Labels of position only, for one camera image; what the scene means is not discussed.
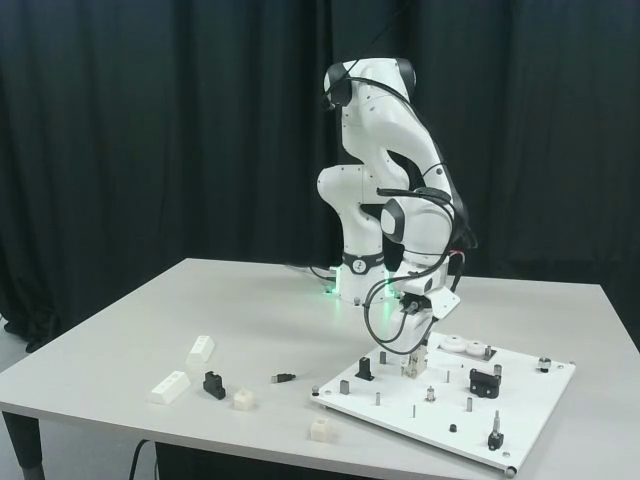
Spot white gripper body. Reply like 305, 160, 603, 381
388, 302, 434, 356

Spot white task board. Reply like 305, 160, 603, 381
308, 329, 576, 476

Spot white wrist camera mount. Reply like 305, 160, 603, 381
399, 272, 462, 319

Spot black table leg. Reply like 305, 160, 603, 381
0, 411, 42, 480

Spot white long holder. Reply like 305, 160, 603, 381
148, 370, 192, 406
185, 335, 216, 369

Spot black base cables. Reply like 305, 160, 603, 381
305, 263, 342, 282

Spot black floor cable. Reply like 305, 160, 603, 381
129, 438, 157, 480

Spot cream cube holder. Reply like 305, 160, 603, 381
232, 388, 259, 413
308, 418, 334, 443

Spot black D-SUB plug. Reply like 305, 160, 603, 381
201, 369, 227, 402

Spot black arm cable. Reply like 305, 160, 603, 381
321, 58, 479, 254

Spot metal bolt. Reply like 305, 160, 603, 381
486, 409, 507, 449

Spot black looped gripper cable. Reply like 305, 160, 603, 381
361, 268, 454, 357

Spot black curtain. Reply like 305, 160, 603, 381
0, 0, 640, 346

